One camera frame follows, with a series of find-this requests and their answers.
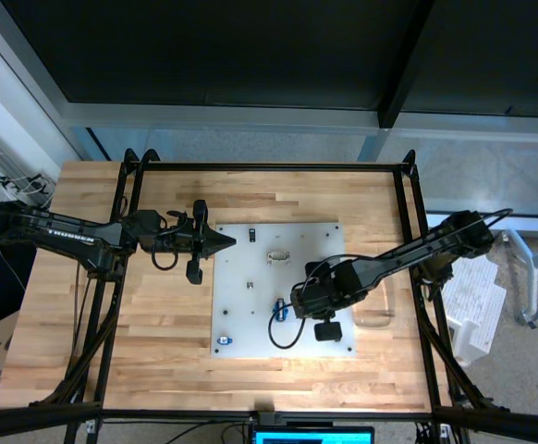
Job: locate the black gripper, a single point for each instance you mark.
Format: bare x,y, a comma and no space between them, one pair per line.
317,298
181,236

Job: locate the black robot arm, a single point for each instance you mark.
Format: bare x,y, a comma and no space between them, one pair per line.
412,252
65,233

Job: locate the small black connector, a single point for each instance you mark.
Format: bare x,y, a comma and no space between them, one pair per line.
252,234

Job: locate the blue round socket base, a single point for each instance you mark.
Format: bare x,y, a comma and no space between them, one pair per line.
284,317

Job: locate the white board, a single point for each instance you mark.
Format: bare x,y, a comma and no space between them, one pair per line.
246,268

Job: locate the white connector housing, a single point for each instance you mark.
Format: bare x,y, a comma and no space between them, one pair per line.
278,257

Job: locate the clear plastic tub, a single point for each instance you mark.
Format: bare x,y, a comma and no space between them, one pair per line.
380,314

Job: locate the blue square socket base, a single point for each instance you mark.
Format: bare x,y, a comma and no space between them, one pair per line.
216,342

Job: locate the laptop screen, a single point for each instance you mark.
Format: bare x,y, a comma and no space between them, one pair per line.
310,437

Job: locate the white step stool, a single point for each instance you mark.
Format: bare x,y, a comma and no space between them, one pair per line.
472,300

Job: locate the metal stand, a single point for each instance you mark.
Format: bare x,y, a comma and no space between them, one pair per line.
534,277

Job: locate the black metal frame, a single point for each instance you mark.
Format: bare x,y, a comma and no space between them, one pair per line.
269,167

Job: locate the aluminium partition frame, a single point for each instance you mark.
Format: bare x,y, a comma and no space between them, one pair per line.
204,113

